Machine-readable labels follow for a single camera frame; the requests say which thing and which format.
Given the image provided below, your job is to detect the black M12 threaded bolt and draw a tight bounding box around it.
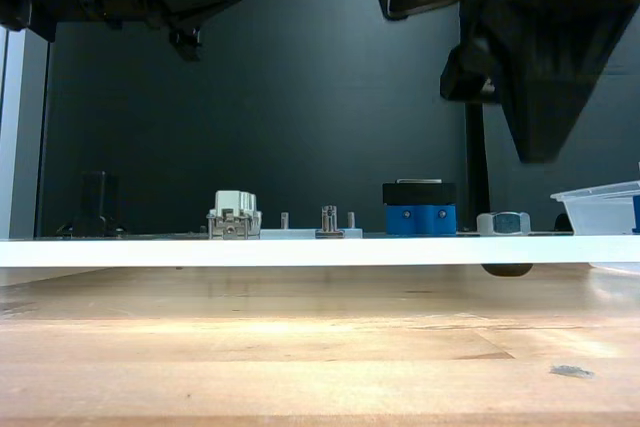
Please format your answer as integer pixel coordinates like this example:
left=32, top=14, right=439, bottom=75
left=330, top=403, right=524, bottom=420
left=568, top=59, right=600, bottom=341
left=480, top=262, right=532, bottom=277

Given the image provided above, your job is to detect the blue clamp base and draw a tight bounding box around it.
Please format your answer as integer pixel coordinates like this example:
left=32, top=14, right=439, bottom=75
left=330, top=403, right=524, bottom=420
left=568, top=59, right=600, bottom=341
left=384, top=203, right=459, bottom=237

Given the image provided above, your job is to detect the clear plastic tub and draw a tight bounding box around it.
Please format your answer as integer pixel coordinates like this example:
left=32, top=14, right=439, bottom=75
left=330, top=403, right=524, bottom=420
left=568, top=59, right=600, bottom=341
left=549, top=180, right=640, bottom=276

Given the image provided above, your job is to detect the small metal clamp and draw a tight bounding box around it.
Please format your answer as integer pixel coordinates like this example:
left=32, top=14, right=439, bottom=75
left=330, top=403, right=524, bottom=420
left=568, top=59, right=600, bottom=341
left=314, top=204, right=346, bottom=239

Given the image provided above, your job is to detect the grey connector housing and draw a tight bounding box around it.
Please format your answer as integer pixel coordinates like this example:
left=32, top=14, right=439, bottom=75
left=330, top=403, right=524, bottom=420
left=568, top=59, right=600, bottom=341
left=206, top=190, right=264, bottom=240

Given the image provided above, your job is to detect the grey window frame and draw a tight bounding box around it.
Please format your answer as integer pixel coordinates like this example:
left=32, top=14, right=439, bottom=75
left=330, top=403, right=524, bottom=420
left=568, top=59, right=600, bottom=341
left=0, top=26, right=50, bottom=239

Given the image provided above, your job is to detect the white board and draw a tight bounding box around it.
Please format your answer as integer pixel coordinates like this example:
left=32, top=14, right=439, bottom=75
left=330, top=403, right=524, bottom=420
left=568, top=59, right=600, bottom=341
left=0, top=232, right=640, bottom=268

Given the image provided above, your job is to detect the black connector block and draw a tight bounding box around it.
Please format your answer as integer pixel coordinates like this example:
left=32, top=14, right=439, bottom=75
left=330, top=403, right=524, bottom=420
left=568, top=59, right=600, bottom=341
left=382, top=177, right=457, bottom=208

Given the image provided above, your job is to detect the white pin mount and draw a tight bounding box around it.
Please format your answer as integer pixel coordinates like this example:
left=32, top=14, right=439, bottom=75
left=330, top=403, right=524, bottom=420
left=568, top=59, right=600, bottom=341
left=259, top=227, right=364, bottom=241

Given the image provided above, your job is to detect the black wall column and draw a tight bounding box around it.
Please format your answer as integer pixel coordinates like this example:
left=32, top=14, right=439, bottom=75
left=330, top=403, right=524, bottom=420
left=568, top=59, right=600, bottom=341
left=463, top=101, right=492, bottom=234

